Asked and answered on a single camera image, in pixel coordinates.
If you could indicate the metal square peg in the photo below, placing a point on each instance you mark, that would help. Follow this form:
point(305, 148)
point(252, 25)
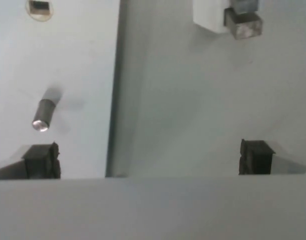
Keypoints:
point(243, 5)
point(245, 25)

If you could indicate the white square peg holder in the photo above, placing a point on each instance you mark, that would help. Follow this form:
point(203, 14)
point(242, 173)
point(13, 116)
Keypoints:
point(210, 15)

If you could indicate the white task board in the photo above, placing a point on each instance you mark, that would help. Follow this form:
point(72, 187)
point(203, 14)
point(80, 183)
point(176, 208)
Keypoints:
point(55, 62)

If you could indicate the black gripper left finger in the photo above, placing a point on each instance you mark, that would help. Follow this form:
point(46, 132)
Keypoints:
point(39, 162)

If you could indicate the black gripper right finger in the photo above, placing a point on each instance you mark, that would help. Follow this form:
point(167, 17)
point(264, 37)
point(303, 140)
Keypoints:
point(255, 160)

